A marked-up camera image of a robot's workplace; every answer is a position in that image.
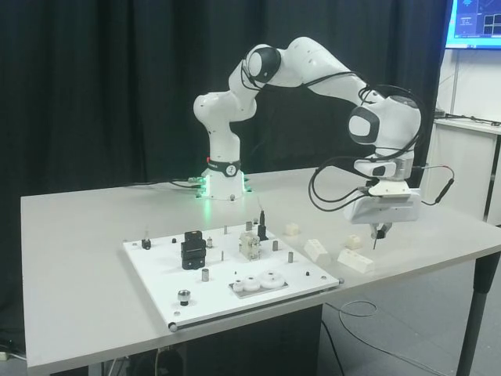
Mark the white task board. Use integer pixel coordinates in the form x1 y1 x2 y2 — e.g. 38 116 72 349
121 229 346 333

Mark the white large gear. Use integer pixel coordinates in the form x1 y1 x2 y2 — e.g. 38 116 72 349
259 270 284 291

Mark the silver wrist ring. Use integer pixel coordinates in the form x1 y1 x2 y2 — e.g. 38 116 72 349
392 157 415 182

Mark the grey floor cable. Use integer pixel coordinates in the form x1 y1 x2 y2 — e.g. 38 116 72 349
337 299 463 373

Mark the black looped cable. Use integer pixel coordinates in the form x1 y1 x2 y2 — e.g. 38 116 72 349
312 158 377 212
308 156 379 215

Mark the flat white mounting plate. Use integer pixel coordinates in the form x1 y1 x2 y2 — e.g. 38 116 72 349
366 178 413 197

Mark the black floor cable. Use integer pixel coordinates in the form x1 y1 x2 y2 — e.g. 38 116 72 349
320 312 354 376

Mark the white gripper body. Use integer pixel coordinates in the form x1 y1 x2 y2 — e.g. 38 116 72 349
343 186 423 226

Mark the dark grey table leg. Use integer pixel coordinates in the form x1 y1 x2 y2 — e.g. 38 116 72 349
457 244 501 376

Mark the beige waterproof plug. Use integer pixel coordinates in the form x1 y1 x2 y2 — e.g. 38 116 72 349
238 231 262 262

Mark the black box under table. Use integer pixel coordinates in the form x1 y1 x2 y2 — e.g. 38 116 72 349
102 303 326 376

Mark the blue screen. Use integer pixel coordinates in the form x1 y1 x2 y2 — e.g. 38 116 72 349
445 0 501 51

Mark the black D-SUB plug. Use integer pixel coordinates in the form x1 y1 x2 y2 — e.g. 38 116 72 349
179 230 207 272

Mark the black curtain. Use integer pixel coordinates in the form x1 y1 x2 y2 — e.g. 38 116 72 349
0 0 449 348

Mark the black base cable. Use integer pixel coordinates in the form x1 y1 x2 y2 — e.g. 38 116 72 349
135 178 204 190

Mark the long white peg holder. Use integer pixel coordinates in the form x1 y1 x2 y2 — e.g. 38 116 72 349
304 238 332 268
337 248 377 274

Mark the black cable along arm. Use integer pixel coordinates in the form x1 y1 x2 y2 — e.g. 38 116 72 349
239 54 430 166

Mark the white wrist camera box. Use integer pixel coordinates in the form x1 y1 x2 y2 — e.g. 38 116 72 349
353 157 397 179

